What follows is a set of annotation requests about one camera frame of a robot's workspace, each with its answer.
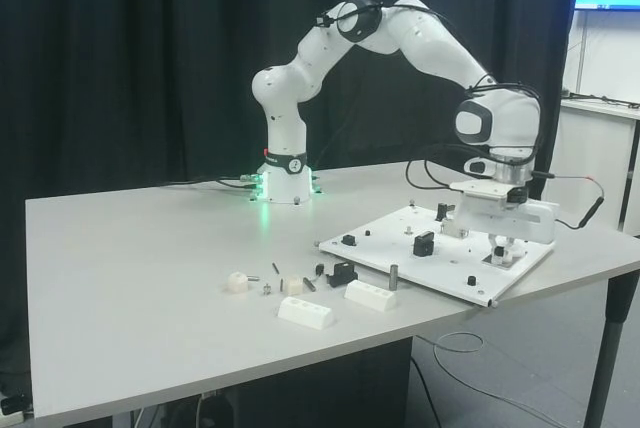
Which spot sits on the dark metal square peg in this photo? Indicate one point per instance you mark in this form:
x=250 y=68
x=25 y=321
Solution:
x=309 y=284

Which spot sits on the metal round peg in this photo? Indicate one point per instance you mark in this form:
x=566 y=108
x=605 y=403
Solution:
x=393 y=277

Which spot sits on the white peg holder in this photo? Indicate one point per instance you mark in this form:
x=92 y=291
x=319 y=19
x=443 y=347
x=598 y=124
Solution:
x=370 y=295
x=305 y=313

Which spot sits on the grey table leg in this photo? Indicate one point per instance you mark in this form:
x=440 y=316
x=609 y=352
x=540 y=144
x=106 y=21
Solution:
x=607 y=358

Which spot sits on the black D-SUB plug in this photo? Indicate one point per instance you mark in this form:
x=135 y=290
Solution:
x=342 y=274

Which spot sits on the small white cube holder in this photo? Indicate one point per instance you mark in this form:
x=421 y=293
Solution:
x=294 y=286
x=237 y=284

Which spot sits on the white cabinet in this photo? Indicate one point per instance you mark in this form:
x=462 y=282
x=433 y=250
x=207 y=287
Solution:
x=590 y=163

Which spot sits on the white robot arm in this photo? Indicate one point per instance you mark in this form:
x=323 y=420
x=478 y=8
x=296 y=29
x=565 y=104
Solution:
x=430 y=53

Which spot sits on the black box under table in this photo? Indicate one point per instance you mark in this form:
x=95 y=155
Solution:
x=325 y=388

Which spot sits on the small black plug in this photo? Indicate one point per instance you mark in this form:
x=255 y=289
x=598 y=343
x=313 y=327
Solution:
x=319 y=268

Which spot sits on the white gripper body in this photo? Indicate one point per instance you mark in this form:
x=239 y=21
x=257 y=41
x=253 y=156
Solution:
x=520 y=220

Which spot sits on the white task board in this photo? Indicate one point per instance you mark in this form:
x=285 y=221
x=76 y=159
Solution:
x=380 y=253

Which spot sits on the small metal bolt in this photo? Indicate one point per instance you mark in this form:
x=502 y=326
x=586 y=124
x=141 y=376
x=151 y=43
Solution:
x=267 y=290

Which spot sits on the black curtain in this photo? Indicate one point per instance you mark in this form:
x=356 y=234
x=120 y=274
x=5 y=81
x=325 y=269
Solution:
x=125 y=48

